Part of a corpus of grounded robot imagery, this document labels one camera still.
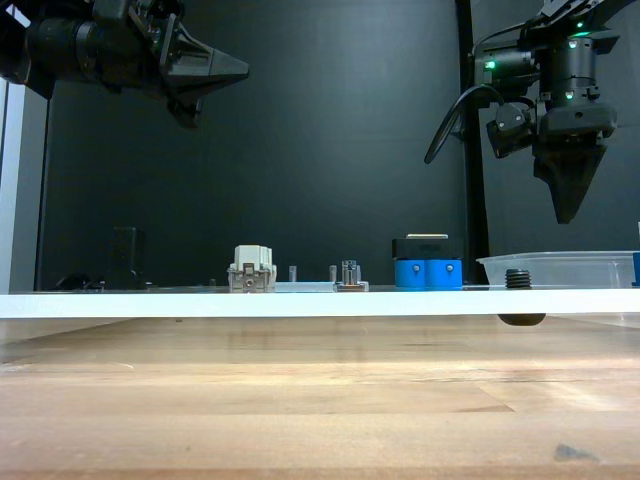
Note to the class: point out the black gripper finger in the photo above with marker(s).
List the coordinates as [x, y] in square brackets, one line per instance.
[192, 87]
[200, 57]
[540, 167]
[570, 175]

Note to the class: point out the small silver fastener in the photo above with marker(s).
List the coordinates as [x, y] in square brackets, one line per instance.
[293, 274]
[332, 274]

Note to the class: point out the clear plastic tub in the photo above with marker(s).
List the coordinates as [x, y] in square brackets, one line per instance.
[590, 270]

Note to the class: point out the blue socket with white insert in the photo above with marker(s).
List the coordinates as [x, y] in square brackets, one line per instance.
[637, 272]

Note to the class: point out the black rubber foot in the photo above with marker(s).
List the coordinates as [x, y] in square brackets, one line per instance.
[523, 320]

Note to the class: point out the grey connector housing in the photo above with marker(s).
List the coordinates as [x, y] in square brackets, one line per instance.
[252, 270]

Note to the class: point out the silver metal clamp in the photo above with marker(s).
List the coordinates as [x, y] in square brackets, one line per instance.
[352, 277]

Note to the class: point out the white board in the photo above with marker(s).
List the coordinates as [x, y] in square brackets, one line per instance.
[300, 306]

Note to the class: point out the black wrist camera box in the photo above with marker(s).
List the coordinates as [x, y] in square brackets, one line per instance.
[510, 135]

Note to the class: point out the black wall post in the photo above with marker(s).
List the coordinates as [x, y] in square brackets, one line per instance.
[472, 200]

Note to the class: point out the blue mount with black cap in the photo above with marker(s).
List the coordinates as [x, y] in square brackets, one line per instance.
[427, 272]

